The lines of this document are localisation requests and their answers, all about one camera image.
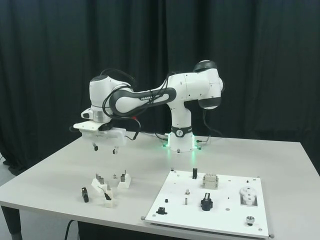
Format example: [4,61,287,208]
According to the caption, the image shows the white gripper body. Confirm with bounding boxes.
[81,127,127,147]

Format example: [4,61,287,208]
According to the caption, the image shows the flat white mounting plate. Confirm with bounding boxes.
[71,122,114,133]

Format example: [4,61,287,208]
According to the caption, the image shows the thin black rod red tag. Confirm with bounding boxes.
[124,114,141,141]

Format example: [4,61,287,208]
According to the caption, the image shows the long white peg holder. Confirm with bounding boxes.
[90,177,107,194]

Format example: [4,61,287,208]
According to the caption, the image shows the white plug holder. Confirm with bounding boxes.
[103,197,117,208]

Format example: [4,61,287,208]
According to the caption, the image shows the white task board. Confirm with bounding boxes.
[140,169,274,238]

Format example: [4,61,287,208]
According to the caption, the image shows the black control box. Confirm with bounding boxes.
[77,219,148,240]

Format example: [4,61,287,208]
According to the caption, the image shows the black curtains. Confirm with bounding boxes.
[0,0,320,191]

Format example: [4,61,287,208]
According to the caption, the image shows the black waterproof plug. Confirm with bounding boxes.
[200,192,213,210]

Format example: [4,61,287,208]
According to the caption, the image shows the black table leg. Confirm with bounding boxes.
[0,205,22,240]

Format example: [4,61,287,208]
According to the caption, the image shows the white large gear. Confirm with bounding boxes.
[239,186,256,197]

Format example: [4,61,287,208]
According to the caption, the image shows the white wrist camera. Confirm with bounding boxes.
[80,107,97,120]

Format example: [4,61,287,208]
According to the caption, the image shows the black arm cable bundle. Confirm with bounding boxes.
[99,68,176,120]

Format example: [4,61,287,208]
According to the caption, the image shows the black base cable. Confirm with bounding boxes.
[152,131,171,141]

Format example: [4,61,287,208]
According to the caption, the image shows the black floor cable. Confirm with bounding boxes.
[65,219,79,240]

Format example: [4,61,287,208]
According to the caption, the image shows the black hanging cable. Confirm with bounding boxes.
[202,109,227,145]

